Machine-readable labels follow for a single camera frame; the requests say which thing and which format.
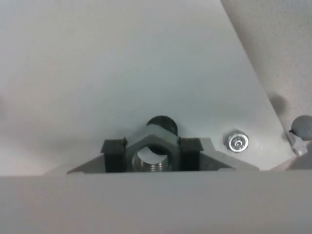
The metal hex bolt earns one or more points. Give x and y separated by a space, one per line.
152 139

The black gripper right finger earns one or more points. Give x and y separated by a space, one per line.
189 156

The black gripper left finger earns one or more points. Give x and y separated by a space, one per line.
114 156

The white task board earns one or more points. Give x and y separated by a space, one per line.
122 73

